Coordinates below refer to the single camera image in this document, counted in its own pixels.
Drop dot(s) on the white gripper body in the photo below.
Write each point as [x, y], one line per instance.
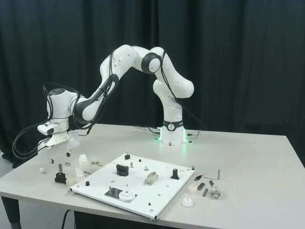
[74, 140]

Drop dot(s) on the small white peg holder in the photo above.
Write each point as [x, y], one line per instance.
[70, 181]

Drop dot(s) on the white cube holder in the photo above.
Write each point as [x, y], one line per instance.
[191, 189]

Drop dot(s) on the black D-SUB plug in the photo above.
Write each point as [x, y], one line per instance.
[60, 178]

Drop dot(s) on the thin black rod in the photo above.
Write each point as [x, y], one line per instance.
[88, 130]

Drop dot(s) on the white holder block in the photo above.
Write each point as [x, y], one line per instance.
[83, 159]
[78, 173]

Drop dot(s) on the black curtains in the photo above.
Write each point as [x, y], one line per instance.
[47, 47]

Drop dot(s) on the black rectangular block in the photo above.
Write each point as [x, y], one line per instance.
[199, 187]

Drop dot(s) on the white task board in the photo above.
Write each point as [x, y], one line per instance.
[164, 190]

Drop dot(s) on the metal square peg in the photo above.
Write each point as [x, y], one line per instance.
[205, 192]

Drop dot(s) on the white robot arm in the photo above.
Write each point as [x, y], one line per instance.
[124, 62]

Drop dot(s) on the metal nut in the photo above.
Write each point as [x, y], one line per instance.
[67, 163]

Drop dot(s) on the white small gear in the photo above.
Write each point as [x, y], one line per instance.
[42, 169]

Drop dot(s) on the metal bolt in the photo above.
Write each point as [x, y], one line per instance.
[95, 163]

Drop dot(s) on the white medium gear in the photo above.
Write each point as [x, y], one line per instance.
[187, 202]

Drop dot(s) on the black table leg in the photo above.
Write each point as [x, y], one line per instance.
[9, 211]

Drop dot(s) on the white large gear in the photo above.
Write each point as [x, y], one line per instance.
[127, 195]

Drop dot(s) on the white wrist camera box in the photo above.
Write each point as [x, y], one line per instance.
[46, 128]

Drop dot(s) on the thin standing metal peg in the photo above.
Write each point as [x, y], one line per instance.
[218, 173]

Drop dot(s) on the metal round peg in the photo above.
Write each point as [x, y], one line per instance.
[60, 167]

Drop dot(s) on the Ethernet plug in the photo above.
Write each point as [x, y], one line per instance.
[215, 192]

